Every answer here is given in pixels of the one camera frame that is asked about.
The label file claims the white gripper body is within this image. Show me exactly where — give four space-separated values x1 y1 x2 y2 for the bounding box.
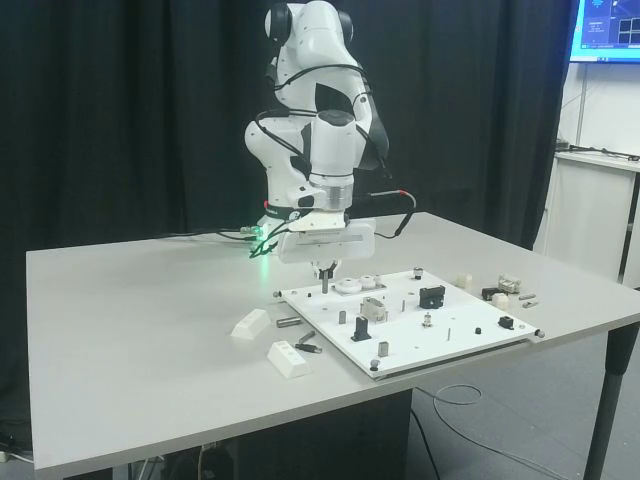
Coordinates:
276 222 377 266

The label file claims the white peg holder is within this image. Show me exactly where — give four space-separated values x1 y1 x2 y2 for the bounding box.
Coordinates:
267 340 313 378
230 308 271 342

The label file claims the white task board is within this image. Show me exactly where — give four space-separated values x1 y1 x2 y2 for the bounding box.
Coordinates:
278 270 546 380

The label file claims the white cabinet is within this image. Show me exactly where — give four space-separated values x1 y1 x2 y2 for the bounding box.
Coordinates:
531 149 640 290

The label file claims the black curtain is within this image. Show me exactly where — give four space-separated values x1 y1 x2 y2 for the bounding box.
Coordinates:
0 0 574 274

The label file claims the black table leg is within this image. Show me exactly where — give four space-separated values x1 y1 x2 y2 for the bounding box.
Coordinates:
589 316 640 480

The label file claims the blue screen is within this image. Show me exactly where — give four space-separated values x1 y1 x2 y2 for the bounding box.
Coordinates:
568 0 640 65

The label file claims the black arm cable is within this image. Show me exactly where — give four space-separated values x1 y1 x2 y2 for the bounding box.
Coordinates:
249 63 393 260

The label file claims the grey floor cable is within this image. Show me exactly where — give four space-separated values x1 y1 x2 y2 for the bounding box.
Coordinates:
412 383 592 460

